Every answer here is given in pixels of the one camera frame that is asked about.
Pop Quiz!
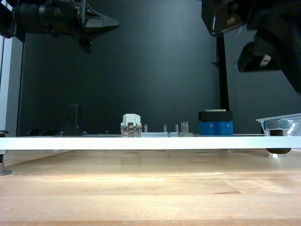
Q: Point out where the steel nut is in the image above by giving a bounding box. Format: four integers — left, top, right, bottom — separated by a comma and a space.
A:
263, 119, 290, 130

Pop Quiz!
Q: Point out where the clear plastic container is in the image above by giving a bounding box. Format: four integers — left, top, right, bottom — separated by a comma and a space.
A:
255, 113, 301, 137

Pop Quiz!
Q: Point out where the flat black block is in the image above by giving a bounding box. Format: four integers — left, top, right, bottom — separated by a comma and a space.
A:
198, 109, 234, 123

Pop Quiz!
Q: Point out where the blue socket block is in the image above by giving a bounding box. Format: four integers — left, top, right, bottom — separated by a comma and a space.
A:
200, 121, 233, 136

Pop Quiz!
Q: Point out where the clear pin fitting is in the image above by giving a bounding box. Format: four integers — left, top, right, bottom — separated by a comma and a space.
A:
178, 121, 194, 137

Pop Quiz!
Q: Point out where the tall black block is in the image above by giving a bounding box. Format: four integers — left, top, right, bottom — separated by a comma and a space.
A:
63, 104, 83, 136

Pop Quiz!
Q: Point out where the beige many-pin connector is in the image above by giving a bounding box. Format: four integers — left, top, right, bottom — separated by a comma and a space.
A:
120, 113, 143, 138

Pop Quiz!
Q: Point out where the steel bar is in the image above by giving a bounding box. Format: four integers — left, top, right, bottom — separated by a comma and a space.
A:
141, 132, 182, 138

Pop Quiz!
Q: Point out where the white task board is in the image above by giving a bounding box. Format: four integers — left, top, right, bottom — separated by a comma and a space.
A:
0, 135, 301, 151

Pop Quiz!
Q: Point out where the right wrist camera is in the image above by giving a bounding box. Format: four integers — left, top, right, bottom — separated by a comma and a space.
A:
201, 0, 253, 38

